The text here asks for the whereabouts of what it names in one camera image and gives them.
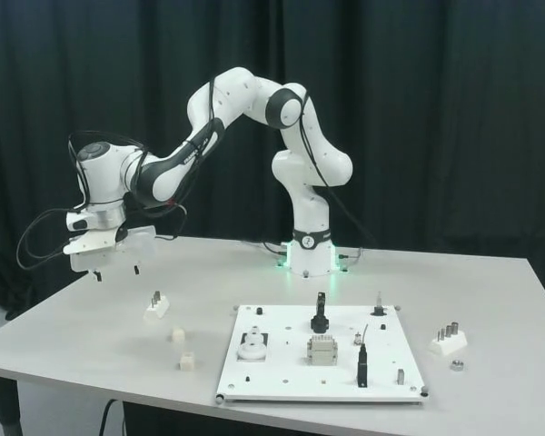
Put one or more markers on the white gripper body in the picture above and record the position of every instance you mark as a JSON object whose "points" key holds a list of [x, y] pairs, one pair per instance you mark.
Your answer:
{"points": [[138, 245]]}

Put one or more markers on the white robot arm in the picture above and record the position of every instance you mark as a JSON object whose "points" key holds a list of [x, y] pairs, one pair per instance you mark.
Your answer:
{"points": [[309, 159]]}

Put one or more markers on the white square peg holder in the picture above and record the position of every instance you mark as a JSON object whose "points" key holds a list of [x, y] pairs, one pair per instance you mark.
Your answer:
{"points": [[156, 313]]}

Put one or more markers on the medium metal round peg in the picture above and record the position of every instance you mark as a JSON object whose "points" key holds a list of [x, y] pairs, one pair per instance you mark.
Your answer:
{"points": [[448, 333]]}

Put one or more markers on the white round peg holder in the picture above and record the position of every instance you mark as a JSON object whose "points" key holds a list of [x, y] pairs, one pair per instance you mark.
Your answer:
{"points": [[447, 347]]}

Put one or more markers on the thick metal round peg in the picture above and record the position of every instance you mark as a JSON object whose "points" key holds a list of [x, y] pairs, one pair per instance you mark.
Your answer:
{"points": [[457, 329]]}

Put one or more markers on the small white plug holder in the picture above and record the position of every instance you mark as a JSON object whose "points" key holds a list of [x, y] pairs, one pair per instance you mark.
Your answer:
{"points": [[187, 361], [177, 335]]}

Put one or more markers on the white medium gear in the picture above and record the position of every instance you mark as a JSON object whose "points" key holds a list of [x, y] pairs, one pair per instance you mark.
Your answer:
{"points": [[253, 337]]}

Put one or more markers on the white large gear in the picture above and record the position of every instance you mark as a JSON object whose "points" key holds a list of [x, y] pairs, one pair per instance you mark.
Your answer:
{"points": [[253, 353]]}

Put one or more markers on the black table leg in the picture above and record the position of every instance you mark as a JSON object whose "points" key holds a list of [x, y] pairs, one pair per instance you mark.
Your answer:
{"points": [[0, 402]]}

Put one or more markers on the white task board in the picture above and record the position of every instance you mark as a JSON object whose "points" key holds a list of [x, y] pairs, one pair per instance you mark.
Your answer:
{"points": [[295, 372]]}

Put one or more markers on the grey waterproof plug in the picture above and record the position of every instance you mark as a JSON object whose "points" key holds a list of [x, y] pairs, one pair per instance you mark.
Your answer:
{"points": [[379, 300]]}

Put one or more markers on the black USB plug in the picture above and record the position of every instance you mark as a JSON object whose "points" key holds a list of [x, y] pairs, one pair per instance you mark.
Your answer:
{"points": [[362, 368]]}

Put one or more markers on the metal nut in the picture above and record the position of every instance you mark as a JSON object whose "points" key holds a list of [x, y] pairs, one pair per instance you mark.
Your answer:
{"points": [[456, 365]]}

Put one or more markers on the black curtain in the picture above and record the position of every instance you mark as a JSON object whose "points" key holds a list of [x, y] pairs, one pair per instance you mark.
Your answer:
{"points": [[436, 91]]}

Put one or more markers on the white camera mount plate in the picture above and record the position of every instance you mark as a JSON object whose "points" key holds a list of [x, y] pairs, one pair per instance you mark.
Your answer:
{"points": [[91, 240]]}

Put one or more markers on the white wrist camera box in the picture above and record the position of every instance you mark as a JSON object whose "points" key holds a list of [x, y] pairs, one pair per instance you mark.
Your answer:
{"points": [[79, 221]]}

